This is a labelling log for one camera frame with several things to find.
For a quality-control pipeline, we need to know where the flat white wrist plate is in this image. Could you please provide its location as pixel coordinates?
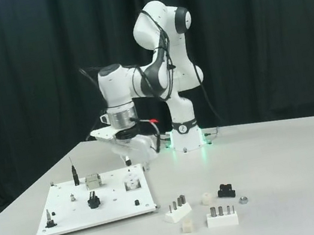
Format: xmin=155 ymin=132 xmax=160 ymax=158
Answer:
xmin=89 ymin=125 xmax=119 ymax=145

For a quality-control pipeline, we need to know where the black waterproof plug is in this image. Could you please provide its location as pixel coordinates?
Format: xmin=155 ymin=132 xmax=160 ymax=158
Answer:
xmin=85 ymin=190 xmax=102 ymax=210

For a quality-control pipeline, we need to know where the white round peg holder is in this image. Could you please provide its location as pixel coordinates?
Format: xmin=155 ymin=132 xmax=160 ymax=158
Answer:
xmin=205 ymin=208 xmax=241 ymax=231

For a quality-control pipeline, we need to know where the silver wrist ring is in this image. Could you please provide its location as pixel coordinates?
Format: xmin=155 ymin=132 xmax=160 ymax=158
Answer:
xmin=105 ymin=102 xmax=140 ymax=131

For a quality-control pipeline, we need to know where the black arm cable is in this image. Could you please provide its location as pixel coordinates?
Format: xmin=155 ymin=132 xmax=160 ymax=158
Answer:
xmin=70 ymin=0 xmax=223 ymax=149

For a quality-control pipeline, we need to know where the black plug with thin wire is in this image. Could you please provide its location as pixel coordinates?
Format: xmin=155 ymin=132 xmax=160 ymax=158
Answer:
xmin=67 ymin=156 xmax=81 ymax=187

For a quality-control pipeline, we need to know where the metal bolt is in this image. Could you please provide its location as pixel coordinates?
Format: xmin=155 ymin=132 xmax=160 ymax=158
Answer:
xmin=42 ymin=207 xmax=58 ymax=230

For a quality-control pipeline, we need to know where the black curtain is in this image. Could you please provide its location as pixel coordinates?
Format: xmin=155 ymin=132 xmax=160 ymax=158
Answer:
xmin=0 ymin=0 xmax=314 ymax=210

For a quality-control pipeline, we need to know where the white task board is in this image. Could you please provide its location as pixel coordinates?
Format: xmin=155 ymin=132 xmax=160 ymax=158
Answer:
xmin=25 ymin=161 xmax=161 ymax=235

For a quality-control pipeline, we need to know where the black D-SUB plug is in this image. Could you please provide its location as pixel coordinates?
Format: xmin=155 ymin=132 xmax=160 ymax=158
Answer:
xmin=216 ymin=182 xmax=238 ymax=200

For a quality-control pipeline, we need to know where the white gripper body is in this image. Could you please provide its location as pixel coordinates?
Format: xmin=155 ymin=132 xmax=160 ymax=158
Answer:
xmin=108 ymin=131 xmax=162 ymax=168

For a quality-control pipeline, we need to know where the white square peg holder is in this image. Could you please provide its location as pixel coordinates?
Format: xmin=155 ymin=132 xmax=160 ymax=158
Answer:
xmin=161 ymin=201 xmax=195 ymax=226

